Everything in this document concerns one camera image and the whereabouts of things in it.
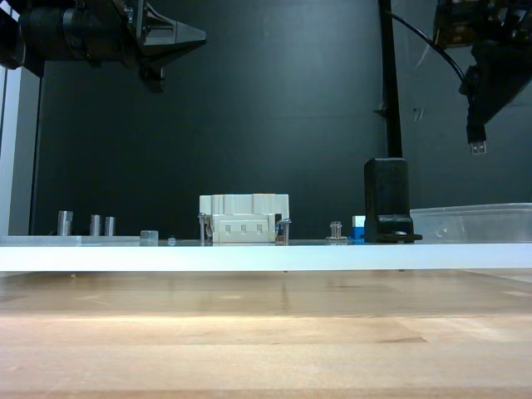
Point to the white board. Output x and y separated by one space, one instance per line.
266 257

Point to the grey metal post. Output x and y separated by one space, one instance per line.
21 166

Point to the black USB hub socket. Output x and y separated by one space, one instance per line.
386 195

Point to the notched silver metal peg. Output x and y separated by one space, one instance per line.
65 224

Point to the small silver metal cube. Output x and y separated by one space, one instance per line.
149 237

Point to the black frame post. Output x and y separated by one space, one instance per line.
390 83

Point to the clear plastic standoff screw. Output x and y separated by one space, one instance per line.
336 233

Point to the aluminium base plate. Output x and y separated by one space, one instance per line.
45 240

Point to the blue and white connector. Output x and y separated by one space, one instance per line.
357 224

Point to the clear plastic tub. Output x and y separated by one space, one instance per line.
478 224

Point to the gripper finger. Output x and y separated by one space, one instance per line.
189 35
178 50
464 87
494 91

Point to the beige connector housing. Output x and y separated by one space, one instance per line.
245 208

